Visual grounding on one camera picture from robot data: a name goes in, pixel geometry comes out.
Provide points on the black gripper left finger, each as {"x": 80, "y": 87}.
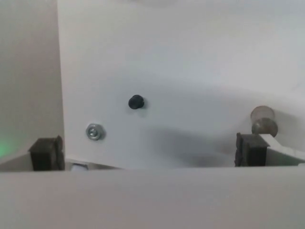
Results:
{"x": 45, "y": 155}

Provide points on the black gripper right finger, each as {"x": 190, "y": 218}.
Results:
{"x": 252, "y": 152}

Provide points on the metal round peg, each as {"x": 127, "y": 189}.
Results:
{"x": 264, "y": 124}

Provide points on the white task board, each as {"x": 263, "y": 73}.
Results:
{"x": 166, "y": 59}

